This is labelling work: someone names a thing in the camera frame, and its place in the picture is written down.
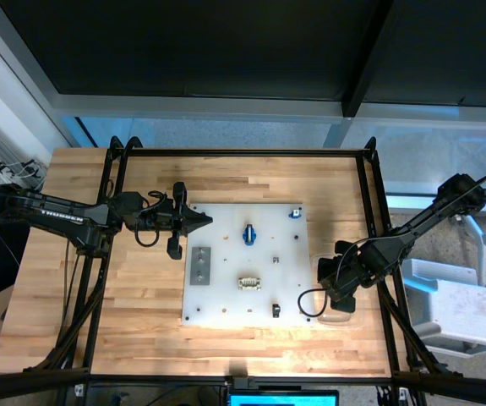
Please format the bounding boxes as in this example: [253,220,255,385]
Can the white plastic step stool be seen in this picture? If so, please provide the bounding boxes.
[402,256,486,360]

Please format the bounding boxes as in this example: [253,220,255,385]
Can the blue laptop screen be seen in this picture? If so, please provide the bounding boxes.
[227,388,341,406]

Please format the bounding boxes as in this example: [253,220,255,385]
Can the white taskboard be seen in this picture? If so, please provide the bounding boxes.
[181,202,311,330]

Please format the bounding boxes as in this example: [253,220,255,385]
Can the beige connector housing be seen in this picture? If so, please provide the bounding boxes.
[237,277,262,293]

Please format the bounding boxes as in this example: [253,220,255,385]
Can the clear plastic tub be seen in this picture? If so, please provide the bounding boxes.
[311,252,358,329]

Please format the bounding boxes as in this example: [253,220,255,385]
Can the black wall post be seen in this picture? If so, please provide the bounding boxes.
[341,0,400,118]

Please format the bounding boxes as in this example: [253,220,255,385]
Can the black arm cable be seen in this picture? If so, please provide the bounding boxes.
[134,189,168,249]
[297,243,356,318]

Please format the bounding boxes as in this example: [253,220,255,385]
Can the grey window sill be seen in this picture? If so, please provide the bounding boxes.
[52,93,486,126]

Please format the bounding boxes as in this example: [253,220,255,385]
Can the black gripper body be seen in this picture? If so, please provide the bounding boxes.
[140,181,188,260]
[330,239,360,315]

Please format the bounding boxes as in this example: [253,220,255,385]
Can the blue clamp holder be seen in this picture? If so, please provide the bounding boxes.
[240,225,258,247]

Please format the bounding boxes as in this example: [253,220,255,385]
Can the black camera bracket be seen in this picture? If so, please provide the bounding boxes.
[229,374,260,392]

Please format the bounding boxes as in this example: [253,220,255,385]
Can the black table frame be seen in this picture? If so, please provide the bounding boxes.
[0,134,467,406]

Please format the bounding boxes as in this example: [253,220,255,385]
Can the white chair frame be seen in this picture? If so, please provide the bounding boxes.
[453,206,486,293]

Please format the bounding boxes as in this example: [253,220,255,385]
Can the grey metal bar plate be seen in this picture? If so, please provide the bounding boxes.
[188,244,212,288]

